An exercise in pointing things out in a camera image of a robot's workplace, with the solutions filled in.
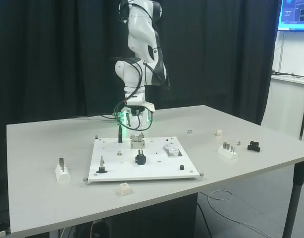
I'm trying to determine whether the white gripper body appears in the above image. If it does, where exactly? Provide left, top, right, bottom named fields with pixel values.
left=129, top=110, right=153, bottom=131

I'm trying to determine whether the flat white mounting plate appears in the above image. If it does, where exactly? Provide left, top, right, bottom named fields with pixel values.
left=141, top=102, right=155, bottom=114

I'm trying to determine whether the black D-SUB plug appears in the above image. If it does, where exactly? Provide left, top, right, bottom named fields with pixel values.
left=135, top=149, right=147, bottom=167

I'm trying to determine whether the white task board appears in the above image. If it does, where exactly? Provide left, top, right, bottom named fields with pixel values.
left=86, top=135, right=204, bottom=184

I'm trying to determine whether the small white square holder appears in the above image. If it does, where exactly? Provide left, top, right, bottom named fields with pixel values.
left=115, top=182, right=133, bottom=197

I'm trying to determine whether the white round peg holder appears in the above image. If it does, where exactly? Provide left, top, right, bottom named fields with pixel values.
left=217, top=146, right=239, bottom=161

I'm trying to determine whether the white square peg holder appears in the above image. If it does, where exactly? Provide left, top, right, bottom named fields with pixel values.
left=54, top=165, right=72, bottom=183

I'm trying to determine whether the black box under table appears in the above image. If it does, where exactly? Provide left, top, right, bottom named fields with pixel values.
left=109, top=192, right=200, bottom=238

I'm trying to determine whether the black curtain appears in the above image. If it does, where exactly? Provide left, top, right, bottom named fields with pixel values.
left=0, top=0, right=283, bottom=129

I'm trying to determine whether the black connector block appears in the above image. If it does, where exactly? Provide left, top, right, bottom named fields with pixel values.
left=247, top=140, right=262, bottom=152

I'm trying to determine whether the white cabinet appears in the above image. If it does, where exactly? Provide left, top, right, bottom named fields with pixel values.
left=262, top=73, right=304, bottom=143

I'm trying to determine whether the dark grey table leg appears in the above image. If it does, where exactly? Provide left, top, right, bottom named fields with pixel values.
left=282, top=158, right=304, bottom=238

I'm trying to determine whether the blue screen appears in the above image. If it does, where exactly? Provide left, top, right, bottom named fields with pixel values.
left=277, top=0, right=304, bottom=32

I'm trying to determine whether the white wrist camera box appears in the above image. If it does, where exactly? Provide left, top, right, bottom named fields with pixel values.
left=124, top=93, right=146, bottom=106

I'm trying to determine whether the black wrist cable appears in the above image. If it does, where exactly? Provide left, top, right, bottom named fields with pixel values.
left=113, top=98, right=133, bottom=130

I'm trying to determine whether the black base cable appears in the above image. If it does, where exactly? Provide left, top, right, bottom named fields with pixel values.
left=72, top=113, right=118, bottom=120

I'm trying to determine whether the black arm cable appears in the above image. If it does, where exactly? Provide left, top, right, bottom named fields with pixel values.
left=127, top=0, right=171, bottom=90

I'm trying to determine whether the grey floor cable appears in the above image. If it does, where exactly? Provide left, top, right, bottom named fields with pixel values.
left=207, top=190, right=304, bottom=238

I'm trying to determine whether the black floor cable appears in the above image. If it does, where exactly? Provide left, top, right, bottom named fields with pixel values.
left=196, top=202, right=217, bottom=238

